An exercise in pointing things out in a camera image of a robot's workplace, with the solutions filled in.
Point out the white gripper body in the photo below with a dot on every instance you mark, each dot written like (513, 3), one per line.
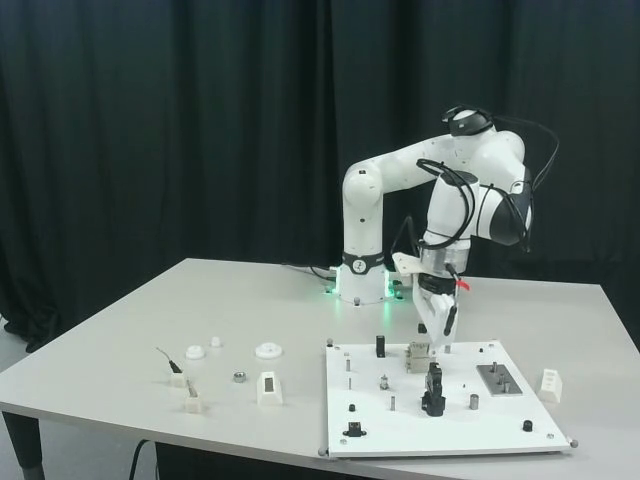
(436, 315)

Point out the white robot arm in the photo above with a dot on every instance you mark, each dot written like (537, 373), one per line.
(400, 160)

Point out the small white USB plug holder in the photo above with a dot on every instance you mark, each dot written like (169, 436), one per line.
(178, 379)

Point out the thin black rod red tag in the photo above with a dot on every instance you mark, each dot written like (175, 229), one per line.
(450, 320)

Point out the black D-SUB plug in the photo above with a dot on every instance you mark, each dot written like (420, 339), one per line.
(433, 392)

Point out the black rectangular plug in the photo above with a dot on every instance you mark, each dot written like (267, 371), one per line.
(380, 346)

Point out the metal BNC plug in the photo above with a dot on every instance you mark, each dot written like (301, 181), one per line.
(384, 383)

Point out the flat white wrist plate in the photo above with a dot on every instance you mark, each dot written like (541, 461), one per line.
(406, 264)

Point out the metal round peg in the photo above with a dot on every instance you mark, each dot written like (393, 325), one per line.
(473, 401)

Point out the white task board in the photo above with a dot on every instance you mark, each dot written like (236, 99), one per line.
(400, 425)

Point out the white holder with holes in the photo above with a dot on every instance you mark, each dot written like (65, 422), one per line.
(550, 386)

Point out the white large gear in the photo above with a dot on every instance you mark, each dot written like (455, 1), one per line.
(269, 350)

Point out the metal square peg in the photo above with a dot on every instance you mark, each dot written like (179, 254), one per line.
(268, 385)

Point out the white sloped peg holder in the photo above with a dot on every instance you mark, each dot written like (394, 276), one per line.
(270, 397)

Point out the metal bolt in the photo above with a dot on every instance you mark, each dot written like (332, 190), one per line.
(240, 376)

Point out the white small gear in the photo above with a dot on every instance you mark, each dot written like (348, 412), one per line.
(215, 342)

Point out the white medium gear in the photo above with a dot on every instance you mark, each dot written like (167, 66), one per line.
(195, 353)

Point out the small white Ethernet plug holder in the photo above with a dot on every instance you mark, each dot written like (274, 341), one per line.
(193, 404)

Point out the black curtain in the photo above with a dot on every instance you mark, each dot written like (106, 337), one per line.
(175, 125)

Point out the dark grey table leg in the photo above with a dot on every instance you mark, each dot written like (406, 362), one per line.
(22, 445)

